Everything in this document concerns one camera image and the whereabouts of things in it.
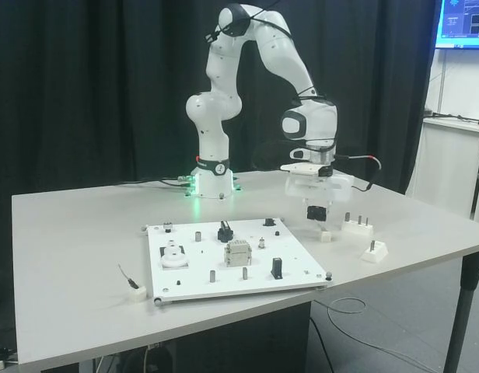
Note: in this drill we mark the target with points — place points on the white task board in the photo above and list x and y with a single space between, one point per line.
208 287

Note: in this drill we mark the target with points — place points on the white large gear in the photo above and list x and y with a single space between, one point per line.
174 262

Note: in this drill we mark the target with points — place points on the metal BNC plug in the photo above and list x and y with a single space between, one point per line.
261 243

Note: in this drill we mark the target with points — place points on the white stepped peg holder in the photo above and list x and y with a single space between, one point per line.
356 228

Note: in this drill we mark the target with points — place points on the large metal square peg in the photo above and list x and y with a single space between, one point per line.
347 217

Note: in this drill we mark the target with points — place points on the metal waterproof plug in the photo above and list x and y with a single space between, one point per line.
168 226

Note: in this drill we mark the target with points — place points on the grey metal connector block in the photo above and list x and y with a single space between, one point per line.
236 255

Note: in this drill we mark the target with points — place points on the white cabinet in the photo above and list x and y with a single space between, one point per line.
449 163

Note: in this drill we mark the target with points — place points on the black D-SUB plug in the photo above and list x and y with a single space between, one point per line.
225 233

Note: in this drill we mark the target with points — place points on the white medium gear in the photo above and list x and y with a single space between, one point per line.
173 252

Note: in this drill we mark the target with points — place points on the thick metal round peg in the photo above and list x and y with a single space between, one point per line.
198 236

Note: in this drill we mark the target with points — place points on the blue screen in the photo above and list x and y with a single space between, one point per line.
463 23

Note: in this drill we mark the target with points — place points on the black table leg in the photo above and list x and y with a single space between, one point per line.
463 311

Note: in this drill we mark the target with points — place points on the black curtain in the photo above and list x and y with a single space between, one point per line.
88 77

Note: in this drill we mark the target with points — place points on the small white plug holder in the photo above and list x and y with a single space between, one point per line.
325 236
137 294

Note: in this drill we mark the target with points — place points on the white long peg holder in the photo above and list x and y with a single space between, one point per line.
375 254

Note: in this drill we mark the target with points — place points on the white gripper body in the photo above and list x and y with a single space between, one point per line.
321 190

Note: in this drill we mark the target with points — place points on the white small gear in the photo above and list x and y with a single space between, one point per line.
172 244

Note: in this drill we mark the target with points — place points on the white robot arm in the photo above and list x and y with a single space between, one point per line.
216 77

